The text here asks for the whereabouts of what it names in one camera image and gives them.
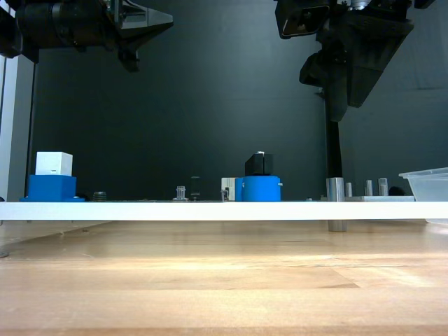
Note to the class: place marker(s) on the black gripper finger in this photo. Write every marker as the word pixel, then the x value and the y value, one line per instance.
pixel 329 70
pixel 371 52
pixel 157 19
pixel 140 36

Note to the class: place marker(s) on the steel 16mm cylinder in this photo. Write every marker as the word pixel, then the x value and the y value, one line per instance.
pixel 336 189

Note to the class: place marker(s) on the white taskboard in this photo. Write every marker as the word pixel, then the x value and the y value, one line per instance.
pixel 210 211

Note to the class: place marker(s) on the black block with silver top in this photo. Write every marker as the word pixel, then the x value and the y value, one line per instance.
pixel 259 164

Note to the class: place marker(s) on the thin steel peg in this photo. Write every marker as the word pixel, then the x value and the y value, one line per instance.
pixel 349 189

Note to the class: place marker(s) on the medium steel peg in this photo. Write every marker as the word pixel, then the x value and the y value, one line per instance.
pixel 369 188

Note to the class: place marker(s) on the thick steel peg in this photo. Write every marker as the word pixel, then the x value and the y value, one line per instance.
pixel 382 187

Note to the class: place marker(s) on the blue round holder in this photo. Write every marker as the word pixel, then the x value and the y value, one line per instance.
pixel 260 190

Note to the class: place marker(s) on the white cube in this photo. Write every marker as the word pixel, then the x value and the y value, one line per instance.
pixel 54 164

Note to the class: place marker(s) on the clear plastic tub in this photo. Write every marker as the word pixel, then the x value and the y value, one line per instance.
pixel 430 185

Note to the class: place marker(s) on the white connector housing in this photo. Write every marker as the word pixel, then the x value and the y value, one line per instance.
pixel 231 187

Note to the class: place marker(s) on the black socket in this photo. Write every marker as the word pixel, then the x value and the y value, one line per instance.
pixel 196 187

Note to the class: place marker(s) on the black knurled nut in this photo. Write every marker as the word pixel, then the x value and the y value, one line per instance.
pixel 99 196

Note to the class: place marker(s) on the blue square base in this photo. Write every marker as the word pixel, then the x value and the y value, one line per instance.
pixel 49 189

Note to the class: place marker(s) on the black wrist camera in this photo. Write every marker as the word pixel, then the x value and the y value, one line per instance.
pixel 301 21

